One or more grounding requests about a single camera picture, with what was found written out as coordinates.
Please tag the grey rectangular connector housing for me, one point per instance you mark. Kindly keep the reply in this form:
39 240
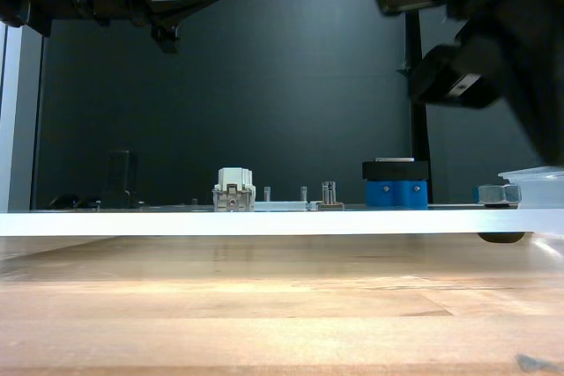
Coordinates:
233 193

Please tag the silver hex nut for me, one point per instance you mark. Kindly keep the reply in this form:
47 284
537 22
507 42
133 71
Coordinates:
498 193

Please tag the black rubber board foot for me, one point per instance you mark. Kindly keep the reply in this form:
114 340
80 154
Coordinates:
500 238

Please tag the grey window frame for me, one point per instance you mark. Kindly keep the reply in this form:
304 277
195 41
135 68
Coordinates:
24 129

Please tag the blue clamp block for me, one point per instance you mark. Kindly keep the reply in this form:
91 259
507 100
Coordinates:
396 197

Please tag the silver bar screw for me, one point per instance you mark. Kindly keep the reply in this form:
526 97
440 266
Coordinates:
303 194
267 194

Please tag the clear plastic tub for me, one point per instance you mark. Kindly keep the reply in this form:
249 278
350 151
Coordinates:
542 193

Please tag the black connector with silver top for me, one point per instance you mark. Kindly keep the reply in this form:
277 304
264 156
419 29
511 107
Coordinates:
395 171

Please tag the white board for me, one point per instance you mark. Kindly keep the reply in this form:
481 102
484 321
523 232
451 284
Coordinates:
264 224

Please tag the small metal socket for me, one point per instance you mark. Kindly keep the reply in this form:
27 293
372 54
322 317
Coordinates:
328 193

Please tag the aluminium bar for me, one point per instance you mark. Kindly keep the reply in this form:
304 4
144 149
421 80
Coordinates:
282 207

